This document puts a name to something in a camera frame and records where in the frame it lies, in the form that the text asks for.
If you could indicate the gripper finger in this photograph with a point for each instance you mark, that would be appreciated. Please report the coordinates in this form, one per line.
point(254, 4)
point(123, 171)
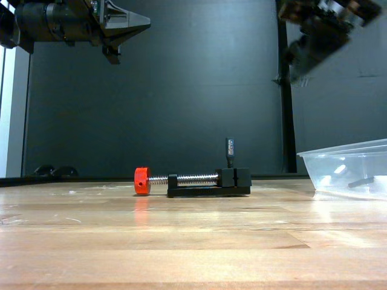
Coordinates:
point(317, 49)
point(127, 21)

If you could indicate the grey USB adapter stick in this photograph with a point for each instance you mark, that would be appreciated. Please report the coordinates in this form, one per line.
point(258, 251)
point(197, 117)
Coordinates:
point(230, 148)

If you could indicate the clear plastic tub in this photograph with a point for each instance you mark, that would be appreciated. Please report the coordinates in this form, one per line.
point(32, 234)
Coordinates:
point(332, 188)

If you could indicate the black vise with orange knob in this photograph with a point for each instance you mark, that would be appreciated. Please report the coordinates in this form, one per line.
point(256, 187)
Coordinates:
point(242, 181)

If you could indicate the black wall post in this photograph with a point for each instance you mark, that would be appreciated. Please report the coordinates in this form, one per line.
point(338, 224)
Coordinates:
point(287, 121)

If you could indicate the black metal frame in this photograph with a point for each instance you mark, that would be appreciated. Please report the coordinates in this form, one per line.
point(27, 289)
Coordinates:
point(90, 179)

